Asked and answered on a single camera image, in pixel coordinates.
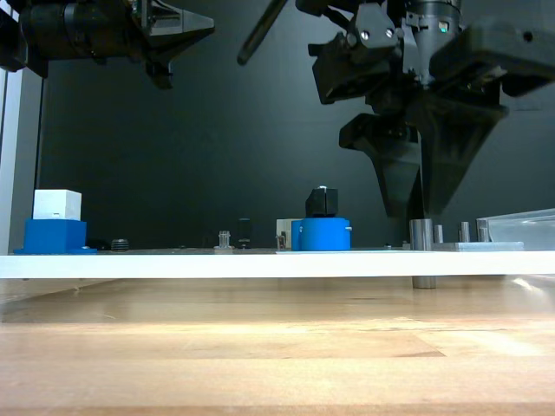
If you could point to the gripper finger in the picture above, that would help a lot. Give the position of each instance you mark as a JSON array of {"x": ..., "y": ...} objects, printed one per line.
[
  {"x": 455, "y": 143},
  {"x": 186, "y": 26},
  {"x": 399, "y": 182}
]

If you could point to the thick steel cylinder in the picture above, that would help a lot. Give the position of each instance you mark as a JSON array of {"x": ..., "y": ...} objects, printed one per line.
[{"x": 421, "y": 236}]

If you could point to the thin steel peg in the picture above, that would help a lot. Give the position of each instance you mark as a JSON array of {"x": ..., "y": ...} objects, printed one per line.
[
  {"x": 465, "y": 232},
  {"x": 438, "y": 233}
]

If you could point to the black block plug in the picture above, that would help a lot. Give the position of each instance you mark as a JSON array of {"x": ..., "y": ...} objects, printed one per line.
[{"x": 323, "y": 203}]

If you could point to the blue round socket holder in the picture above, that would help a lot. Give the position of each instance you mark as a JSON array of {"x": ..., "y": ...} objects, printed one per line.
[{"x": 321, "y": 236}]

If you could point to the grey metal plate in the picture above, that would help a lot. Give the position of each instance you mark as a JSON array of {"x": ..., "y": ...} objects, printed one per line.
[{"x": 485, "y": 246}]

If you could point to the beige connector housing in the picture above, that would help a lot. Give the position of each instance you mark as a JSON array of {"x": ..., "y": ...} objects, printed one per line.
[{"x": 284, "y": 229}]

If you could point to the white cube plug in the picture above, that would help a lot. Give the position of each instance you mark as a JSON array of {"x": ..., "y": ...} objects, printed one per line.
[{"x": 56, "y": 203}]

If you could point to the small clear connector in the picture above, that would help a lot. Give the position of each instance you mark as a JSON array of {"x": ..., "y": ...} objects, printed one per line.
[{"x": 223, "y": 240}]

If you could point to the white board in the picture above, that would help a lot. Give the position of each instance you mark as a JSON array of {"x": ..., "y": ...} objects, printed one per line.
[{"x": 217, "y": 266}]

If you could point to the blue square socket base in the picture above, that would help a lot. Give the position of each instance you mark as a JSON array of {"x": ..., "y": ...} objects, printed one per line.
[{"x": 52, "y": 236}]

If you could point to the black round knob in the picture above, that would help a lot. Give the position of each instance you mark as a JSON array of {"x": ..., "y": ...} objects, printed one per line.
[{"x": 121, "y": 245}]

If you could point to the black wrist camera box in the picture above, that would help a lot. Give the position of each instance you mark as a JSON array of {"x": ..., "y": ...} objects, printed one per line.
[{"x": 355, "y": 73}]

